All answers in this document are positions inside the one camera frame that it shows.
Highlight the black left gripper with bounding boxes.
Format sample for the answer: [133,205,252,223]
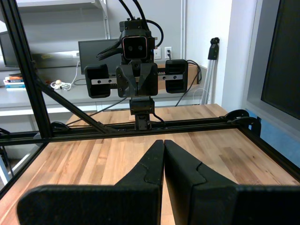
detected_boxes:
[84,20,188,98]

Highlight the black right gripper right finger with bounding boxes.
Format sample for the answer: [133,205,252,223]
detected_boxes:
[164,139,300,225]

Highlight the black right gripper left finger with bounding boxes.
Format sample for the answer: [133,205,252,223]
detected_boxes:
[16,139,164,225]

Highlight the black computer monitor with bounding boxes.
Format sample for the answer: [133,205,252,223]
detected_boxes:
[78,39,123,75]
[0,31,21,68]

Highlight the grey desk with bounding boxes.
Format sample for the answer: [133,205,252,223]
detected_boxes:
[0,63,209,118]

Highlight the black and silver tripod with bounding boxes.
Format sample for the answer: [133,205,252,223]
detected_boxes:
[201,37,221,106]

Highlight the stack of books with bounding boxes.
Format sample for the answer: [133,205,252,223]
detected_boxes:
[3,75,27,91]

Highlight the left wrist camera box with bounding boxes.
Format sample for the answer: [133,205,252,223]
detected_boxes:
[121,36,149,61]

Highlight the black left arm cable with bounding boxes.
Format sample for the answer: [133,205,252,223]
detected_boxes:
[96,38,124,62]

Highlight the white cable bundle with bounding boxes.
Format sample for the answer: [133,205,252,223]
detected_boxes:
[50,60,82,91]

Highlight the white wall shelf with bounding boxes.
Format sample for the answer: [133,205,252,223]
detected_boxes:
[14,0,111,40]

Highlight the black aluminium frame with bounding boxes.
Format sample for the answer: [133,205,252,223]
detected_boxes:
[0,0,300,199]

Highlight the grey metal window frame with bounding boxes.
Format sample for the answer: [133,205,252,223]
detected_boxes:
[242,0,300,133]

